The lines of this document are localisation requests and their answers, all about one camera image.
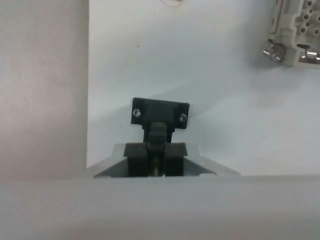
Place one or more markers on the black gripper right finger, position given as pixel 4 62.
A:
pixel 175 157

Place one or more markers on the white task board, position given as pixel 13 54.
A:
pixel 212 100

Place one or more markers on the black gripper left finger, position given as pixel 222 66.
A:
pixel 136 157

